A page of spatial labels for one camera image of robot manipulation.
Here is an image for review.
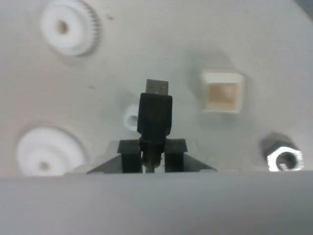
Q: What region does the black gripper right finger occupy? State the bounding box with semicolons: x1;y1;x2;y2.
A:
164;138;218;173

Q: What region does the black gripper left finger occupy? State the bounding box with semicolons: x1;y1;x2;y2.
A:
64;139;143;174

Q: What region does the black USB plug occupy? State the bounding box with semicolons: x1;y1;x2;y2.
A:
136;78;174;173

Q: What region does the white large gear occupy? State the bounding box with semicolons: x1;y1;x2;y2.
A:
16;126;88;177

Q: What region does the cream square holder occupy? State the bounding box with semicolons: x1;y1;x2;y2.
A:
200;69;245;115

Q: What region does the metal hex nut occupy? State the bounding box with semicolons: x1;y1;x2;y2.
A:
259;132;304;172

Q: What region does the white medium gear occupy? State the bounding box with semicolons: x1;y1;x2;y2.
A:
39;0;101;57

